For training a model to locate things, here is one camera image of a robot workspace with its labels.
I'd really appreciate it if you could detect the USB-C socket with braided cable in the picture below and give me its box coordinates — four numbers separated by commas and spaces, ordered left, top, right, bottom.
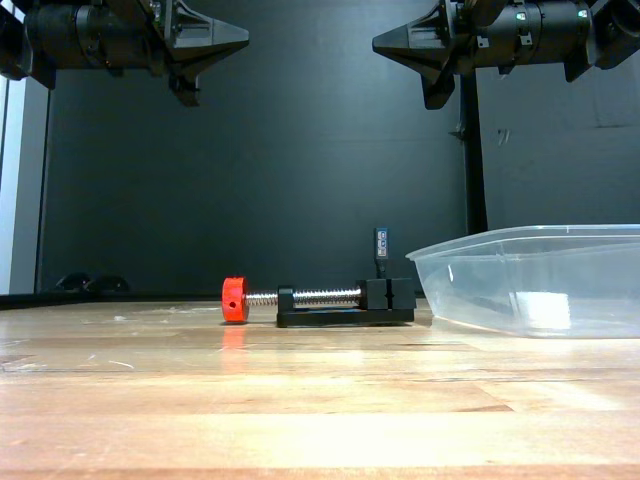
372, 227, 391, 280

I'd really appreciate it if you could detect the black curved frame brace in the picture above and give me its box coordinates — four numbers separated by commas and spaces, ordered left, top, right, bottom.
87, 273, 131, 293

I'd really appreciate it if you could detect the black vise with red knob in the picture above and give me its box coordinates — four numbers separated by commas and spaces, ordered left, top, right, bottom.
221, 276, 417, 330

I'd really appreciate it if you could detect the black upright post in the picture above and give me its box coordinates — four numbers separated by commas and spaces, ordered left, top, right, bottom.
449, 69, 490, 236

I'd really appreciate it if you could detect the clear plastic tub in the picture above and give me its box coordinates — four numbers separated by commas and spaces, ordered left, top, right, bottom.
403, 223, 640, 342

